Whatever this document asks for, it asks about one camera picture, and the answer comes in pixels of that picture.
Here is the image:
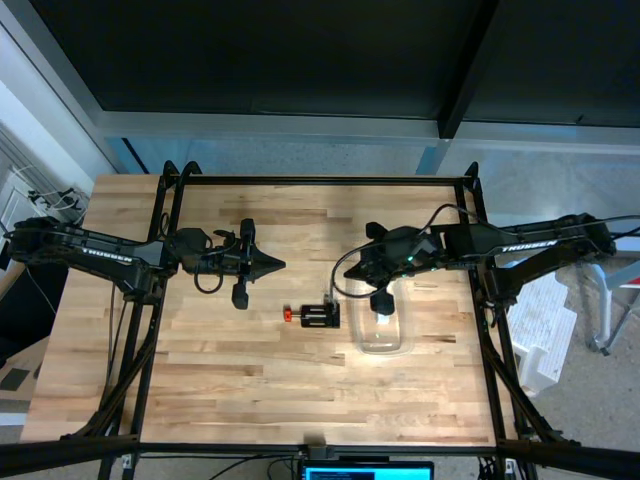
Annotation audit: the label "black metal table frame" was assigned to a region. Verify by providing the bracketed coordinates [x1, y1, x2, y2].
[0, 159, 640, 480]

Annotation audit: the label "black plugs with white cables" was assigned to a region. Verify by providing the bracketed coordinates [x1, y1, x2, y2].
[27, 187, 89, 215]

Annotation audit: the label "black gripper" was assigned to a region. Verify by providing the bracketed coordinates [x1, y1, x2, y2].
[344, 222, 432, 318]
[209, 218, 288, 311]

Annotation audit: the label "brown cardboard box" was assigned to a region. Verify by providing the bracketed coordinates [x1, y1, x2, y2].
[0, 334, 51, 401]

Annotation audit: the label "clear plastic tub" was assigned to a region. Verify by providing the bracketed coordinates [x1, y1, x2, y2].
[349, 277, 417, 357]

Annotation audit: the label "small black table camera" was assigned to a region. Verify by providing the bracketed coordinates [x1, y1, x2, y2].
[303, 433, 331, 459]

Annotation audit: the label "laptop with blue screen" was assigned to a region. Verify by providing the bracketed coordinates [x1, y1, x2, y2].
[298, 460, 435, 480]

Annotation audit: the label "black vertical post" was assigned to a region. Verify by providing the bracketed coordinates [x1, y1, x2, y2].
[437, 0, 501, 140]

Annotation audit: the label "grey metal chair frame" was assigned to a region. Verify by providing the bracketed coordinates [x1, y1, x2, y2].
[574, 252, 640, 357]

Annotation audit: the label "black vise with red knob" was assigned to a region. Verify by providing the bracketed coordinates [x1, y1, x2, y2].
[283, 300, 343, 330]

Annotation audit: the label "white foam block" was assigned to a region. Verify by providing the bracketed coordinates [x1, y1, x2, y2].
[505, 272, 580, 400]

